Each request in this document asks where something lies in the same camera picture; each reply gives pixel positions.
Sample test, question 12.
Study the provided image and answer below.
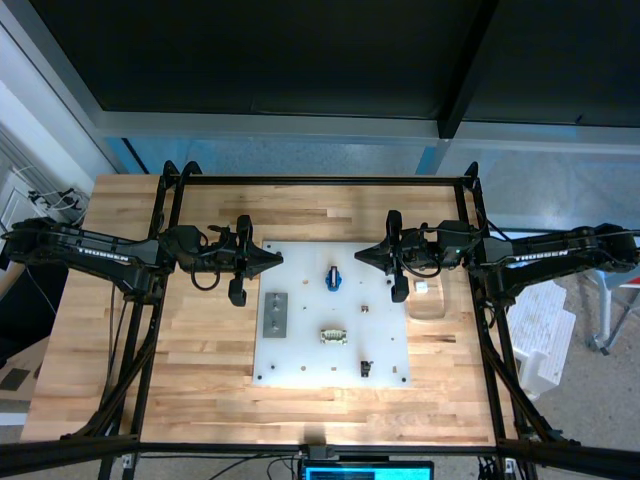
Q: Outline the small black camera box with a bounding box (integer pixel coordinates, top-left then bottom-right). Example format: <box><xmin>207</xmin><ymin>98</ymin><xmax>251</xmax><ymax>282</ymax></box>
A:
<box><xmin>298</xmin><ymin>433</ymin><xmax>335</xmax><ymax>460</ymax></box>

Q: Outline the grey metal plate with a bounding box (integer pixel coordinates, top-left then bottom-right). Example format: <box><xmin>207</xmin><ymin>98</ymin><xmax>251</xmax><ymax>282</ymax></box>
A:
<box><xmin>260</xmin><ymin>291</ymin><xmax>290</xmax><ymax>340</ymax></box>

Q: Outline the laptop screen with blue edge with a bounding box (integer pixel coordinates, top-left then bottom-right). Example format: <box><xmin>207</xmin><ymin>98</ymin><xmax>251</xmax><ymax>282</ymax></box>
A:
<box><xmin>299</xmin><ymin>460</ymin><xmax>435</xmax><ymax>480</ymax></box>

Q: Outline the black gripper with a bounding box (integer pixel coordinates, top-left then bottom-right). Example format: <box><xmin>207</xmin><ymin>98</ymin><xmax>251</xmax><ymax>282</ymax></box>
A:
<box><xmin>354</xmin><ymin>209</ymin><xmax>427</xmax><ymax>304</ymax></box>
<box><xmin>219</xmin><ymin>214</ymin><xmax>285</xmax><ymax>308</ymax></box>

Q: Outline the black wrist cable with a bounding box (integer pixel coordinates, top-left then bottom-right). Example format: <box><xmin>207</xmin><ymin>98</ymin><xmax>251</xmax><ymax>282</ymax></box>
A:
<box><xmin>399</xmin><ymin>224</ymin><xmax>444</xmax><ymax>277</ymax></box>
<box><xmin>190</xmin><ymin>259</ymin><xmax>223</xmax><ymax>292</ymax></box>

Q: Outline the grey metal stand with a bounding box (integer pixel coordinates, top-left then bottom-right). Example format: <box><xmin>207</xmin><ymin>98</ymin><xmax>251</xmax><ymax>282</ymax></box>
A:
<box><xmin>582</xmin><ymin>264</ymin><xmax>640</xmax><ymax>357</ymax></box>

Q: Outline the tangle of cables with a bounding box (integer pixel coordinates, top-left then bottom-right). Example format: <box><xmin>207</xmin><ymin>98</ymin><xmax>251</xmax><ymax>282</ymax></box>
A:
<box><xmin>25</xmin><ymin>187</ymin><xmax>89</xmax><ymax>212</ymax></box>

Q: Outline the white task board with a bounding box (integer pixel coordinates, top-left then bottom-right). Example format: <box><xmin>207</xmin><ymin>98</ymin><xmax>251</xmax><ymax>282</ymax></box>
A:
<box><xmin>252</xmin><ymin>239</ymin><xmax>414</xmax><ymax>389</ymax></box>

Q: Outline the white styrofoam packaging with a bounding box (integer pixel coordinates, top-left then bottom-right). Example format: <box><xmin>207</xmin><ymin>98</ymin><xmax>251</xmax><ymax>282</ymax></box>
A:
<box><xmin>504</xmin><ymin>279</ymin><xmax>579</xmax><ymax>401</ymax></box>

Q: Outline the clear plastic tub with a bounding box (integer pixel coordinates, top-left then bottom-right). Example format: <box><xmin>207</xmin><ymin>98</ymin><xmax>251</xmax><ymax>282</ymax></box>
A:
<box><xmin>403</xmin><ymin>248</ymin><xmax>451</xmax><ymax>329</ymax></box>

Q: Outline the brown cardboard box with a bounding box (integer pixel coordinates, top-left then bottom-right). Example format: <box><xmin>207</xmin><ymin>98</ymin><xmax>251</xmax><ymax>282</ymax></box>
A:
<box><xmin>0</xmin><ymin>333</ymin><xmax>51</xmax><ymax>401</ymax></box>

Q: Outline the blue connector holder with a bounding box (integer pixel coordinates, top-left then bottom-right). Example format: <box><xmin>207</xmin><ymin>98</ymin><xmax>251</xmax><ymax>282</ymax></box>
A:
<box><xmin>322</xmin><ymin>264</ymin><xmax>346</xmax><ymax>293</ymax></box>

